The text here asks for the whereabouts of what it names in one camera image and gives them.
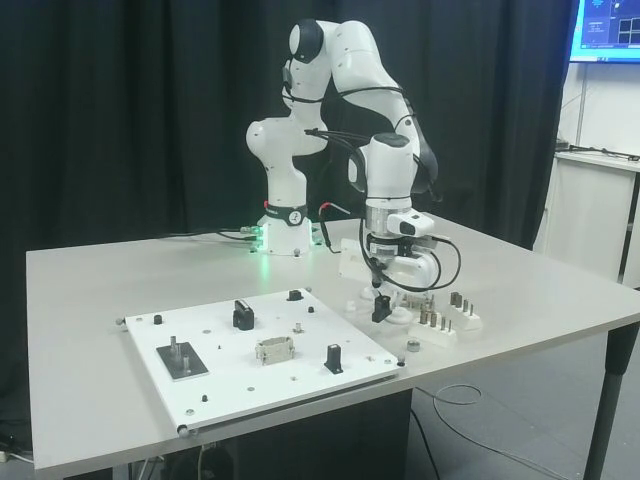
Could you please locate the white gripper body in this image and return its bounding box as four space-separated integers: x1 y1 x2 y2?
338 238 438 292

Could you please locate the black D-SUB plug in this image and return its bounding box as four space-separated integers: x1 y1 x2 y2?
371 293 393 324

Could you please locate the white round peg holder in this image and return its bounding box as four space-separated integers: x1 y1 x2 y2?
407 312 459 348

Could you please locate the white square peg holder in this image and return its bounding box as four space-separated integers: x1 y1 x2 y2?
446 302 485 332

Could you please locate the thin black rod red tag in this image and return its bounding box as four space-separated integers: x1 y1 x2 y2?
317 200 362 248

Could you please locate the white cabinet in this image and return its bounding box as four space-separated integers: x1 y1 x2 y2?
541 148 640 291

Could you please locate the white task board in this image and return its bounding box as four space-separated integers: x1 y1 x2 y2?
113 285 407 437

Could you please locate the black table leg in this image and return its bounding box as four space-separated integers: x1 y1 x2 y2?
583 324 632 480

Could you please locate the blue screen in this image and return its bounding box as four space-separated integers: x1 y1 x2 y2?
568 0 640 65

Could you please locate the black curtain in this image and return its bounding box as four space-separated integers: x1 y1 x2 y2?
0 0 586 451

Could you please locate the black camera cable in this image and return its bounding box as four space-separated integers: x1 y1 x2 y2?
430 234 462 291

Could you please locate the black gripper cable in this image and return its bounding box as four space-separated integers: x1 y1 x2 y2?
358 214 385 294

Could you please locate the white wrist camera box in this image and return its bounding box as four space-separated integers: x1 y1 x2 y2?
387 211 436 239

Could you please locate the silver wrist ring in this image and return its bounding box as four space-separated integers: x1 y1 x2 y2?
363 202 401 235

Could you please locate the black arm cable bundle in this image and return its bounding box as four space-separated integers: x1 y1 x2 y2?
282 54 419 151

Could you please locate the black base cable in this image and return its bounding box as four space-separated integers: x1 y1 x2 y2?
215 227 265 247

